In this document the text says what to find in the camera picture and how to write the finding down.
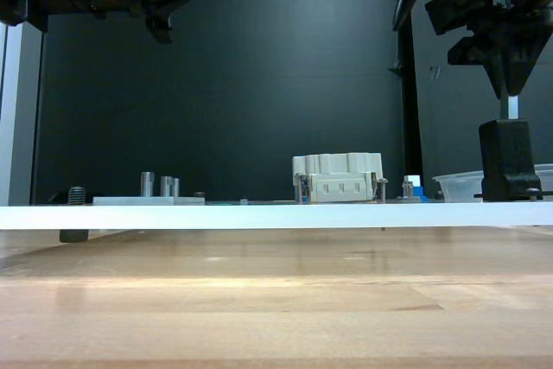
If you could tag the black connector socket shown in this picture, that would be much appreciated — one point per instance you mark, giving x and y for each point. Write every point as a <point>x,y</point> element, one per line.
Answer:
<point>505,157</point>

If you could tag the clear plastic tub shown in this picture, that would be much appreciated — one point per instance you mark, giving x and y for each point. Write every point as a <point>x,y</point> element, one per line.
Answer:
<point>458,187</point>

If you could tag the silver round peg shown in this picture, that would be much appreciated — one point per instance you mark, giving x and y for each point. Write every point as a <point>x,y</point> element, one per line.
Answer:
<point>166,187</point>
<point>147,185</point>
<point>176,188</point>

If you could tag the silver pan head screw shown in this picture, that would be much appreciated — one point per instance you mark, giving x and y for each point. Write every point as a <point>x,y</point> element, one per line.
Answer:
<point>381,189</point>
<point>298,187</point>

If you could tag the white task board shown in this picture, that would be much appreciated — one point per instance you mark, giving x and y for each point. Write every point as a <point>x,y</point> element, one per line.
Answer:
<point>276,215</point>

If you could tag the black board foot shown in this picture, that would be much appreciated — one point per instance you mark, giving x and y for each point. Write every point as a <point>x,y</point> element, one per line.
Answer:
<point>73,236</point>

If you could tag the blue mount with white plug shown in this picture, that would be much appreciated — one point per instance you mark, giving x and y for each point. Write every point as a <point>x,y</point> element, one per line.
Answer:
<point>418,194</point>

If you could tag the grey metal base plate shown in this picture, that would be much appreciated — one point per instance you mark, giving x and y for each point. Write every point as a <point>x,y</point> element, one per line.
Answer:
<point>129,200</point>

